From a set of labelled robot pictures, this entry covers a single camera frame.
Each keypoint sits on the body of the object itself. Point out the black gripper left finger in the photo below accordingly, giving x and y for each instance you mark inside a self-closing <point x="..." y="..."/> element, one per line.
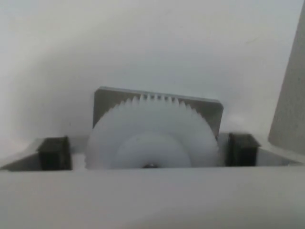
<point x="53" y="155"/>

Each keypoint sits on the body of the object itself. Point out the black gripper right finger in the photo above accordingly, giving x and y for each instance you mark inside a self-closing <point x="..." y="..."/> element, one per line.
<point x="243" y="152"/>

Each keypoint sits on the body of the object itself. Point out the white large gear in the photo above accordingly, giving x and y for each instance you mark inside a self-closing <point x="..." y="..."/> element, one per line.
<point x="152" y="128"/>

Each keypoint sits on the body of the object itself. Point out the white task board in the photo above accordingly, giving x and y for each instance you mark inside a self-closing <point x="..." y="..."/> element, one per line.
<point x="95" y="47"/>

